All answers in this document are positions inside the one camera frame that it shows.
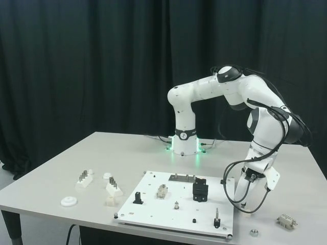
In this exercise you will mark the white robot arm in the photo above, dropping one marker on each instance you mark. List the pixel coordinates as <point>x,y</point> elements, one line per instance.
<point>184,112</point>

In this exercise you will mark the flat white mounting plate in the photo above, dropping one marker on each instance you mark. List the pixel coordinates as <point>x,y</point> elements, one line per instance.
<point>273,178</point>

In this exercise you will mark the white task board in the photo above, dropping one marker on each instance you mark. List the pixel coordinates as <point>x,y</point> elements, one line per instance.
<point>173,217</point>

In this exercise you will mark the metal round peg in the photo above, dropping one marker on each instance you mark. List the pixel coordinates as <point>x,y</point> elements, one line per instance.
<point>81,177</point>
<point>86,173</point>

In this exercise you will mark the dark table leg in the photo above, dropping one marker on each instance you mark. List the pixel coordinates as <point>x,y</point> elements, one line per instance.
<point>11,227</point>

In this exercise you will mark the black curtains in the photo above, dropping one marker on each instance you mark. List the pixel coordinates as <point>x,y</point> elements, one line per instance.
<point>64,63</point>

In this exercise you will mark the white round peg holder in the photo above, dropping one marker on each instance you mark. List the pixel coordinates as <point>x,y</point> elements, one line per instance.
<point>83,183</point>

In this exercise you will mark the beige D-SUB plug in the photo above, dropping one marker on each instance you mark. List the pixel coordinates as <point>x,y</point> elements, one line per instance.
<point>287,220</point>

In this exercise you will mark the white small gear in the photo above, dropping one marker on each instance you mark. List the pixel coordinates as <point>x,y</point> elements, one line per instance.
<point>90,171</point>

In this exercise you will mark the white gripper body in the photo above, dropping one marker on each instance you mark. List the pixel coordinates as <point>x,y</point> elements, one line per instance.
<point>241,191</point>

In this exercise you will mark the white square peg holder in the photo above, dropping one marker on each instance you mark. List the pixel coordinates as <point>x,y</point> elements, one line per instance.
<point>113,192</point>

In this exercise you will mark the white large gear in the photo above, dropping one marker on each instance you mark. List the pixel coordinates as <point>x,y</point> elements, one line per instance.
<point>68,201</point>

